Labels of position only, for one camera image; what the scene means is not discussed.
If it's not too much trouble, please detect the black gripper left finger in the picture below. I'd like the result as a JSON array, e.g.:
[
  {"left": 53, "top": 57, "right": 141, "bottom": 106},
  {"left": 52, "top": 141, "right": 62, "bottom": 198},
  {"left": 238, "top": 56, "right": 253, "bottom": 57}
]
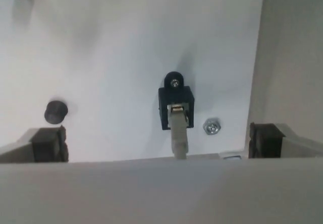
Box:
[{"left": 0, "top": 125, "right": 69, "bottom": 163}]

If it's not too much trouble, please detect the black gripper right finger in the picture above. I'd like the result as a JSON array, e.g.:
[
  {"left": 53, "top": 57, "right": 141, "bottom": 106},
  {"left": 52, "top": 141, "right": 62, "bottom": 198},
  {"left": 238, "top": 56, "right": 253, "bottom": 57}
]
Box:
[{"left": 248, "top": 122, "right": 323, "bottom": 159}]

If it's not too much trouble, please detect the grey Ethernet plug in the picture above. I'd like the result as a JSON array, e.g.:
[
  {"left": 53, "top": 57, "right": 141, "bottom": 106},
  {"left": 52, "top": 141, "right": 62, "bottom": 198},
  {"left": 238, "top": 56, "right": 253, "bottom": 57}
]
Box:
[{"left": 167, "top": 102, "right": 190, "bottom": 160}]

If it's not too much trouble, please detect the white task board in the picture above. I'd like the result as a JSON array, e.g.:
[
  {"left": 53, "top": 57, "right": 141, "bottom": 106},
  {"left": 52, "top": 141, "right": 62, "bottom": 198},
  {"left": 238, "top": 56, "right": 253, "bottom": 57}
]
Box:
[{"left": 0, "top": 0, "right": 265, "bottom": 163}]

